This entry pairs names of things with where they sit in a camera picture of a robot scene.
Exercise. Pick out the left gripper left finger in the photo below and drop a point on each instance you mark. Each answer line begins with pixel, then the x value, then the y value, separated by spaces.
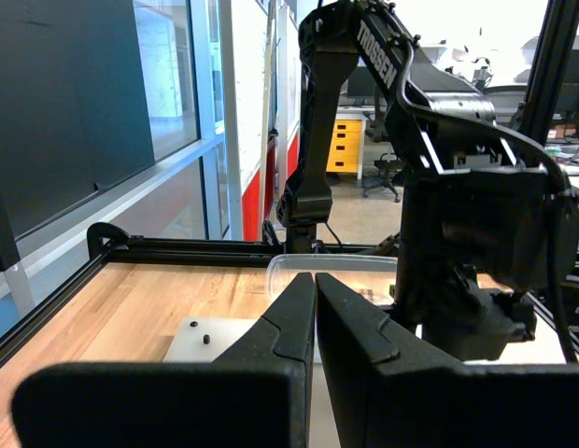
pixel 177 406

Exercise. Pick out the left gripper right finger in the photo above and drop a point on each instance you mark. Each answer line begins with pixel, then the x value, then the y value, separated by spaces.
pixel 434 406

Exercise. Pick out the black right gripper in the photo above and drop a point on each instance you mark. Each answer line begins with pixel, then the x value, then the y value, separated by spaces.
pixel 495 224

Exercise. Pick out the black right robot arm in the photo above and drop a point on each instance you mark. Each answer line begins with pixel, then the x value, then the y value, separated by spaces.
pixel 327 116

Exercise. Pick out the white board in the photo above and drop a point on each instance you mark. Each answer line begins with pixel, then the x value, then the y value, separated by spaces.
pixel 201 350

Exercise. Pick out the black office chair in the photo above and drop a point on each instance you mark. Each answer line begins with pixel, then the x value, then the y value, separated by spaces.
pixel 385 182

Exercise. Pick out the clear plastic tub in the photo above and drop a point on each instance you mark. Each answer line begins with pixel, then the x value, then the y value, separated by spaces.
pixel 289 270

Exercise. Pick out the yellow drawer cabinet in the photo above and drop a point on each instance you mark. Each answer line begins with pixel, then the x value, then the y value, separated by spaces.
pixel 345 144

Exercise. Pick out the black computer monitor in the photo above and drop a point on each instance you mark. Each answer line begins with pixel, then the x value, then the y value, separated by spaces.
pixel 574 84

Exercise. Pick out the black frame rail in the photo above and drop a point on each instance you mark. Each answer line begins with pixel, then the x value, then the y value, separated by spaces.
pixel 37 317
pixel 177 249

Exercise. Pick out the black frame corner bracket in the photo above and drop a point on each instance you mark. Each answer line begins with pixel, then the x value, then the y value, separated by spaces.
pixel 100 231

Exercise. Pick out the black frame post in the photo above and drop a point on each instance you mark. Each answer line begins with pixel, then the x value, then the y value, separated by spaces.
pixel 546 70

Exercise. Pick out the white window frame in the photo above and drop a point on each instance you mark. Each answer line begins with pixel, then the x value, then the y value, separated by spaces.
pixel 231 140

